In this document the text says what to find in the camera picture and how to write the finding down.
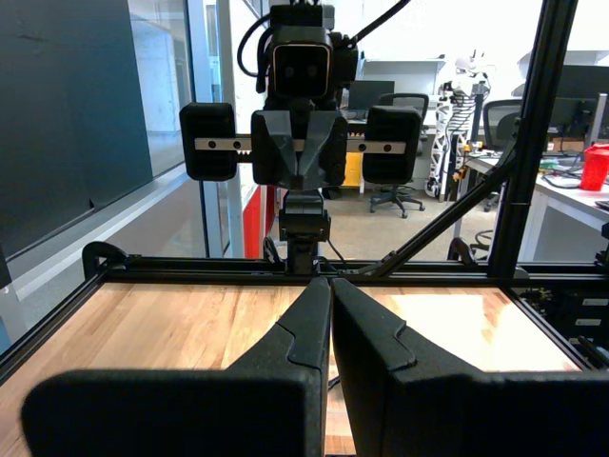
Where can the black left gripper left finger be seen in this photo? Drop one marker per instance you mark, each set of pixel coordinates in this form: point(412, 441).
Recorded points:
point(190, 414)

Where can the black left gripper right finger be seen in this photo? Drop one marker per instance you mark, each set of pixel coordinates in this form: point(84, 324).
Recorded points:
point(476, 414)

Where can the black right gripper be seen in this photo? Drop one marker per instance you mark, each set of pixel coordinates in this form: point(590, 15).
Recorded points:
point(392, 128)

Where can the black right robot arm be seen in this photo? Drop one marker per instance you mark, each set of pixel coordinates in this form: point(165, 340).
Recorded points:
point(304, 224)

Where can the red plastic container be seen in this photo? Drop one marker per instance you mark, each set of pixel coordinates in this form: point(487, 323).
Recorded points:
point(595, 166)

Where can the yellow cabinet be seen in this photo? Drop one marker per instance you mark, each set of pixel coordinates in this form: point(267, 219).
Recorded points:
point(352, 171)

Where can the red cabinet panel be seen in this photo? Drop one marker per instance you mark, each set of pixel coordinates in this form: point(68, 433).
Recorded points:
point(252, 219)

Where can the black computer monitor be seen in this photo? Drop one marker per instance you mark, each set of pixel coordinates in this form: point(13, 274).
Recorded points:
point(575, 95)
point(376, 88)

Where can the black electronics box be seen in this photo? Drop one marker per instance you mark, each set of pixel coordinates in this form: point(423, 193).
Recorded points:
point(571, 314)

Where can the white lattice stand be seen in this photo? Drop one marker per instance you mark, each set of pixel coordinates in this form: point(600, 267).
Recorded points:
point(445, 143)

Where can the black mesh office chair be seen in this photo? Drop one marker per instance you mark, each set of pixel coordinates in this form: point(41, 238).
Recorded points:
point(499, 124)

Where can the white desk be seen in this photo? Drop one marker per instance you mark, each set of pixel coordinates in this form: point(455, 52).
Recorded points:
point(561, 195)

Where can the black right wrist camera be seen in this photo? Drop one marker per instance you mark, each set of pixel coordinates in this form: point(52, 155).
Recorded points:
point(300, 69)

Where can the black metal frame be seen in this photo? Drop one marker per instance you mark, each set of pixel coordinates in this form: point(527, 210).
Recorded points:
point(542, 95)

